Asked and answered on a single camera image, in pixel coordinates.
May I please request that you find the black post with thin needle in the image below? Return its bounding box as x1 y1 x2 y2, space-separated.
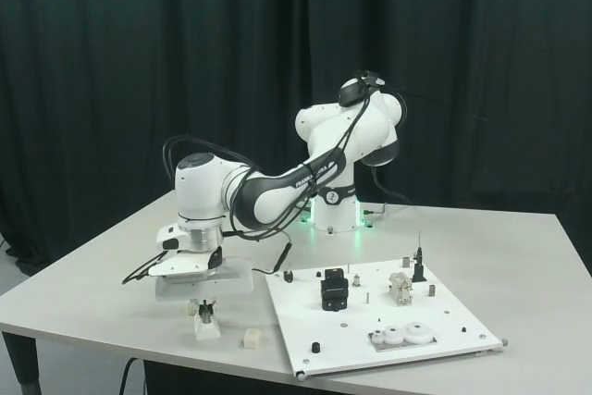
410 229 429 283

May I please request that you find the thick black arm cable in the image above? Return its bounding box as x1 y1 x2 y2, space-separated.
120 69 388 286

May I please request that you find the black table base panel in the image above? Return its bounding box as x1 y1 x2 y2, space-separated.
142 360 297 395

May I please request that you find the cream square holder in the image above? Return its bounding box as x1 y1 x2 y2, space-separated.
239 327 261 349

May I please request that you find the white round peg holder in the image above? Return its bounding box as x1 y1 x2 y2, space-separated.
192 312 222 341

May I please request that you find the black curtain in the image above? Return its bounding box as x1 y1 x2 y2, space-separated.
0 0 592 271

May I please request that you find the white task board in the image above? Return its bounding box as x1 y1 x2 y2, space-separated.
265 253 508 378

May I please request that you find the black D-SUB plug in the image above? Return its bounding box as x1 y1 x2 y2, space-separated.
318 267 350 313

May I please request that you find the black base cable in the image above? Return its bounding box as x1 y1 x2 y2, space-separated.
363 167 413 219

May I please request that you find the white large gear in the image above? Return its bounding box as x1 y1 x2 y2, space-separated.
402 321 432 344

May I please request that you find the dark grey table leg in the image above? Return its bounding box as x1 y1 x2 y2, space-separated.
0 329 39 395

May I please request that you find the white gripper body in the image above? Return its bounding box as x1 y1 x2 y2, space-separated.
154 264 254 302

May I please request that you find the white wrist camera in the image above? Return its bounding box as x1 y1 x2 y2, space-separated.
155 225 186 252

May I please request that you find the flat white mount plate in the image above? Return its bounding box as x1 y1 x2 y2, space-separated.
146 250 223 276

